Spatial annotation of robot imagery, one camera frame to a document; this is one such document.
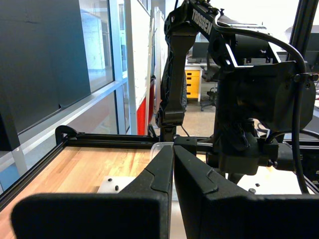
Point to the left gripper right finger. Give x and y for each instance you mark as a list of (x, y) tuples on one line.
[(249, 219)]

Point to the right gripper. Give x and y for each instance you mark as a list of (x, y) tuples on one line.
[(239, 134)]

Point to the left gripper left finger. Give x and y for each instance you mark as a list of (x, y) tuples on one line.
[(99, 216)]

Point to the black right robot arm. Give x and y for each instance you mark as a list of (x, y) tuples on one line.
[(202, 25)]

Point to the small black bolt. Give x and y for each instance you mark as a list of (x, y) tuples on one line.
[(252, 191)]

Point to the black office chair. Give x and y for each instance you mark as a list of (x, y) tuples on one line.
[(208, 102)]

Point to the clear plastic tub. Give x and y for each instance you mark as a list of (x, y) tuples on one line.
[(157, 149)]

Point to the yellow drawer cabinet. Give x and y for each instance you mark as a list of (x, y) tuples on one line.
[(193, 84)]

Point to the red panel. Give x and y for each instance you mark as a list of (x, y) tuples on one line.
[(143, 117)]

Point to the black computer monitor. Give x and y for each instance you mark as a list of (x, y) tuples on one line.
[(200, 49)]

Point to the white partition board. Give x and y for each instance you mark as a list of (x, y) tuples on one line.
[(139, 49)]

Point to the grey metal window frame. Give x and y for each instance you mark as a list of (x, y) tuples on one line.
[(74, 105)]

